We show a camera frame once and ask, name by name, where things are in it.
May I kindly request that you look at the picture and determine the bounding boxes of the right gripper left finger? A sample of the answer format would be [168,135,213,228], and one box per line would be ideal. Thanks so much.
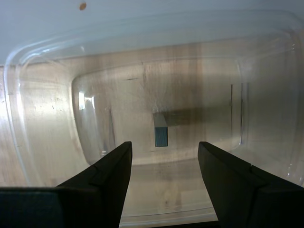
[0,141,133,228]

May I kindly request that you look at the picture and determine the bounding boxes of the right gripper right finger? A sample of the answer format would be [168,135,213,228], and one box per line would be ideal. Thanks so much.
[198,141,304,228]

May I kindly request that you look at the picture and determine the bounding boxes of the clear plastic tub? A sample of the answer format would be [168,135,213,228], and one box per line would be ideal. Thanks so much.
[3,9,304,225]

